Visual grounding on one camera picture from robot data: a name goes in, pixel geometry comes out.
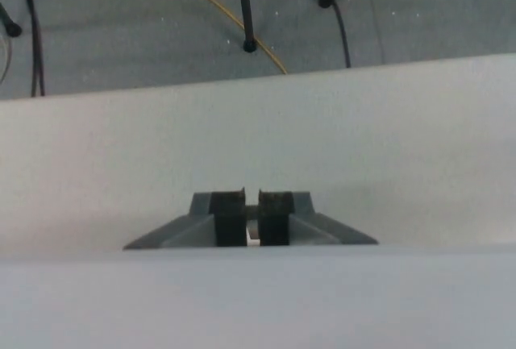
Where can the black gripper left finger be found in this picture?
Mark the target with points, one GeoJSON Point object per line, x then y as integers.
{"type": "Point", "coordinates": [227, 216]}

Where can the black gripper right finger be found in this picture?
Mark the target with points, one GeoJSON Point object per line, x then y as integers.
{"type": "Point", "coordinates": [276, 216]}

